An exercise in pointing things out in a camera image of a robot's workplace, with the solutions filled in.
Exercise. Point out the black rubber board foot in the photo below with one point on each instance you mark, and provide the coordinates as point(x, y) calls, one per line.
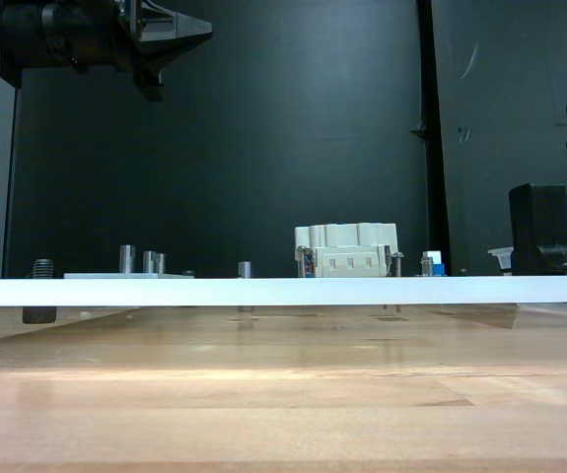
point(39, 315)

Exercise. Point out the medium silver metal bar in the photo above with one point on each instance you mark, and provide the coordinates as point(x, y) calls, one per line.
point(150, 262)

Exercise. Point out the white raised plate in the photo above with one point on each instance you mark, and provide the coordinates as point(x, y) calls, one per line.
point(115, 276)

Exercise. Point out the blue white terminal block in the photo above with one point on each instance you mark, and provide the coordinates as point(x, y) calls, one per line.
point(436, 257)

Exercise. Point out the tall silver metal bar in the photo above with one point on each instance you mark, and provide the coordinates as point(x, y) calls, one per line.
point(127, 258)

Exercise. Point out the short silver metal bar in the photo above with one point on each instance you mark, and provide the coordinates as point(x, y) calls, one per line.
point(244, 270)

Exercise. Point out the black frame post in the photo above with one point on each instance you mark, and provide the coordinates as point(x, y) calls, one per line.
point(433, 148)

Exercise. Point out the silver standoff post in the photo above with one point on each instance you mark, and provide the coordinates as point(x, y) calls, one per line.
point(427, 267)

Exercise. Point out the silver pan head screw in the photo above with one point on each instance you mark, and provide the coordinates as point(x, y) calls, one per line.
point(302, 261)
point(399, 263)

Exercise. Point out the thin silver metal bar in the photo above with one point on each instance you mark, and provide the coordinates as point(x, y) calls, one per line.
point(161, 263)

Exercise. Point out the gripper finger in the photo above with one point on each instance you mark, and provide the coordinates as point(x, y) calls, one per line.
point(160, 51)
point(184, 27)

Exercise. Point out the beige connector housing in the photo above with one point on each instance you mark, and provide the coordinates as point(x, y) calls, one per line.
point(347, 246)

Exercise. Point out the black threaded bolt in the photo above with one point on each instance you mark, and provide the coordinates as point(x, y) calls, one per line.
point(43, 268)

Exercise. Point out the black square bar holder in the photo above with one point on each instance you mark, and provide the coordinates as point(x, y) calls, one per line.
point(539, 226)

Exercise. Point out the white taskboard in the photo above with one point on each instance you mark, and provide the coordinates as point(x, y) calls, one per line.
point(283, 291)

